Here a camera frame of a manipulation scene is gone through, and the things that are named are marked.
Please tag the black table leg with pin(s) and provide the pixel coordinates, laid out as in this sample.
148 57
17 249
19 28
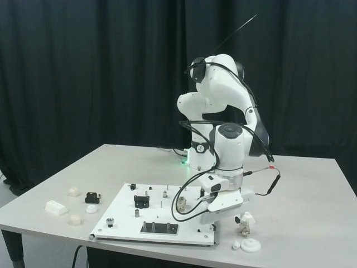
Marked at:
11 248

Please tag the black under-table cabinet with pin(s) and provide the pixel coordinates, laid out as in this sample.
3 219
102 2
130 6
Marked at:
153 258

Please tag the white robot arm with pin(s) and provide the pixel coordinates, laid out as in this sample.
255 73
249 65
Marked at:
220 83

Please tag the white medium gear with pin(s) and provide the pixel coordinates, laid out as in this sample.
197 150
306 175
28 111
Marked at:
91 209

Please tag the metal hex bolt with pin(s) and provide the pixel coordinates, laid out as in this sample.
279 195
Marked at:
110 222

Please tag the white plug holder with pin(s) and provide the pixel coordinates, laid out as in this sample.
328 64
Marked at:
248 217

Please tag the small metal bolt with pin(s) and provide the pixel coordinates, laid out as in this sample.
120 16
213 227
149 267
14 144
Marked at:
136 214

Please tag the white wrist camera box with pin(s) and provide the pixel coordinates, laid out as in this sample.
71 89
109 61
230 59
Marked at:
213 182

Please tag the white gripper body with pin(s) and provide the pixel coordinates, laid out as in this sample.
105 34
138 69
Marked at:
248 201

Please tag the white large gear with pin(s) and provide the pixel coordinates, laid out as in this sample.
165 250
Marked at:
251 246

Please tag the black curtain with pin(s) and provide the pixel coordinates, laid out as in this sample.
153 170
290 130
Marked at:
83 69

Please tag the white task board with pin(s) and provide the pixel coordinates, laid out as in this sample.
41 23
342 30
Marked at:
120 212

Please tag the long white peg holder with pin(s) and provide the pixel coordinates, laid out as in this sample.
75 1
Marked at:
56 208

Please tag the metal plug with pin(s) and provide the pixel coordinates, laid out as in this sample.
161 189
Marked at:
243 228

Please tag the small white peg holder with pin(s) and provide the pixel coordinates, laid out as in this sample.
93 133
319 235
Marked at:
74 192
75 219

